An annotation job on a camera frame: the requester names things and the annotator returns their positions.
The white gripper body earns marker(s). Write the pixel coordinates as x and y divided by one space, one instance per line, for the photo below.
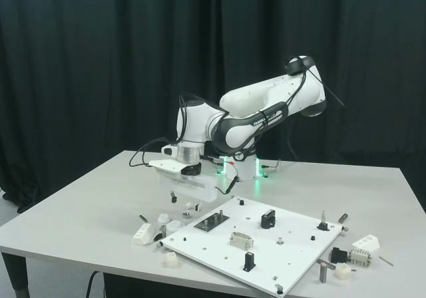
199 191

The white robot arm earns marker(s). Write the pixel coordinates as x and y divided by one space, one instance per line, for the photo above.
246 105

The grey Ethernet plug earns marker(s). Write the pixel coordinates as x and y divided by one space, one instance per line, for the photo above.
322 216

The white small gear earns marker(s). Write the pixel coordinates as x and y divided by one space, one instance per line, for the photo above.
188 206

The metal bolt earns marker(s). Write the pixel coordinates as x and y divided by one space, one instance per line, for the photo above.
186 215

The small metal peg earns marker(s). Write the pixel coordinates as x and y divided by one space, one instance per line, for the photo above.
220 215
206 224

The black flange band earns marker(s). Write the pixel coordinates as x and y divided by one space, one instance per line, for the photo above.
191 170

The white medium gear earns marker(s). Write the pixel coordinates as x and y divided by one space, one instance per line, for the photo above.
163 218

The white large gear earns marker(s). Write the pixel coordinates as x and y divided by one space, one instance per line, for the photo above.
174 227

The flat white mounting plate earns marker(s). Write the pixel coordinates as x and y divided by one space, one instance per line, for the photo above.
164 165

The white holder with holes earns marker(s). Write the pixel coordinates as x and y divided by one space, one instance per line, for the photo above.
141 236
366 243

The white task board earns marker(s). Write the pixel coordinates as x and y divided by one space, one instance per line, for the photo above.
233 254

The small white holder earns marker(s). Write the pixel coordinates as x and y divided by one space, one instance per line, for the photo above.
342 271
169 260

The black D-SUB plug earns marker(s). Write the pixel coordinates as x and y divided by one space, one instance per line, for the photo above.
338 255

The black curtain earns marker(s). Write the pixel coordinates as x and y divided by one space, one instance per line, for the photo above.
100 62

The beige waterproof plug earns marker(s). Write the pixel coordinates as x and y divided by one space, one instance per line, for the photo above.
361 255

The black table leg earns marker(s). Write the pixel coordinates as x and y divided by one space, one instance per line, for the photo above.
13 274

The thin metal round peg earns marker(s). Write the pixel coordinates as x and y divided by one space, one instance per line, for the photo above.
386 260

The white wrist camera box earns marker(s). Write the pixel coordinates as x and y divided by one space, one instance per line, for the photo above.
170 150

